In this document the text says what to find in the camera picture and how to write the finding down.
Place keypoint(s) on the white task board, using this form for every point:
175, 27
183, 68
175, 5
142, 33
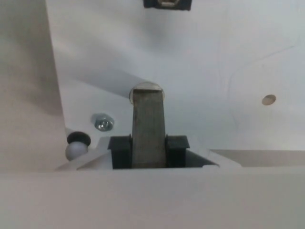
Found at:
190, 59

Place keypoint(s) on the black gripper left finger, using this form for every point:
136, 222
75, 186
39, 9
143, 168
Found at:
120, 155

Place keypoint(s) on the silver hex screw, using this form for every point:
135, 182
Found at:
103, 122

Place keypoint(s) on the white ball board foot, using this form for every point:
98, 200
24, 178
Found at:
76, 146

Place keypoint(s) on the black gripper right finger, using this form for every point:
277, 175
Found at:
176, 153

